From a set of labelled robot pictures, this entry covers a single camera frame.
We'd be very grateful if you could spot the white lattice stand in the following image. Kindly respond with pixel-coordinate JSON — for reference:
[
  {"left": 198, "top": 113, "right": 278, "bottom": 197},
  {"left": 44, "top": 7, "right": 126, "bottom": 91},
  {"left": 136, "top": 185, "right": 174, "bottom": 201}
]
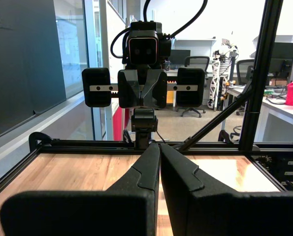
[{"left": 208, "top": 36, "right": 238, "bottom": 111}]

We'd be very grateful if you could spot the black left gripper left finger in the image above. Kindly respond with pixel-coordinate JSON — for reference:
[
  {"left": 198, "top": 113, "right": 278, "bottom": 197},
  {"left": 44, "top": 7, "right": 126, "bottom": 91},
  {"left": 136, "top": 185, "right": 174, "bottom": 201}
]
[{"left": 0, "top": 143, "right": 161, "bottom": 236}]

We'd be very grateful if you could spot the black metal frame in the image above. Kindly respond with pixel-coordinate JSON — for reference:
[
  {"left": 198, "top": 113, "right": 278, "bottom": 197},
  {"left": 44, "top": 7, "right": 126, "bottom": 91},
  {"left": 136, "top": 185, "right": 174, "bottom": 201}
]
[{"left": 0, "top": 0, "right": 293, "bottom": 204}]

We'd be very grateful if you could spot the white desk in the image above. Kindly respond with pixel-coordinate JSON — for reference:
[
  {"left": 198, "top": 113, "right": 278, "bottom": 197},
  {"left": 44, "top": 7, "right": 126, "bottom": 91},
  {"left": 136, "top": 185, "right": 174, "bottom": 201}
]
[{"left": 253, "top": 97, "right": 293, "bottom": 143}]

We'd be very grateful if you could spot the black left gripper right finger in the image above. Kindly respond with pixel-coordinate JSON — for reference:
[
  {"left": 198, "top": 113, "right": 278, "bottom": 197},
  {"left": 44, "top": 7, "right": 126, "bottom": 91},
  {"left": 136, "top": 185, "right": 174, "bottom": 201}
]
[{"left": 160, "top": 143, "right": 293, "bottom": 236}]

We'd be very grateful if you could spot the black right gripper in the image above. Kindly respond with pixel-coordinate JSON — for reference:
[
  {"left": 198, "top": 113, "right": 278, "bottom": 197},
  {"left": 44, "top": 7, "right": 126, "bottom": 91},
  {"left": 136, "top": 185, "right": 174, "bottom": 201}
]
[{"left": 82, "top": 67, "right": 206, "bottom": 109}]

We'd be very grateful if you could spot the black monitor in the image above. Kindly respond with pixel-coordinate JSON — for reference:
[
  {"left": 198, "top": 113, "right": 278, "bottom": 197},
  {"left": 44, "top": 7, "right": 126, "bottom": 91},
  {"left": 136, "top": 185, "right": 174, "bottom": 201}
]
[
  {"left": 269, "top": 43, "right": 293, "bottom": 82},
  {"left": 169, "top": 50, "right": 192, "bottom": 65}
]

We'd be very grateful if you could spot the white partition red base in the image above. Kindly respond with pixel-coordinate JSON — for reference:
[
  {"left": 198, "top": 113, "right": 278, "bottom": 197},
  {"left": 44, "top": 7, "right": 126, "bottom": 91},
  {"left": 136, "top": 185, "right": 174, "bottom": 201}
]
[{"left": 104, "top": 0, "right": 128, "bottom": 141}]

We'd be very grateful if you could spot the yellow cabinet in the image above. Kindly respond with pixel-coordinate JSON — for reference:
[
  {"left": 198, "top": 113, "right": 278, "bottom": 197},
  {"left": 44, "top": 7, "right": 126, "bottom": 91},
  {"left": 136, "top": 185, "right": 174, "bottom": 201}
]
[{"left": 166, "top": 83, "right": 177, "bottom": 104}]

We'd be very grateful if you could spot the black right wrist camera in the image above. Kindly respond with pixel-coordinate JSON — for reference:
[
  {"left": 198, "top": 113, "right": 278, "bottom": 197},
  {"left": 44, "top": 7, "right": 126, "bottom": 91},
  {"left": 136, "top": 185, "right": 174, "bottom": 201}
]
[{"left": 127, "top": 30, "right": 160, "bottom": 66}]

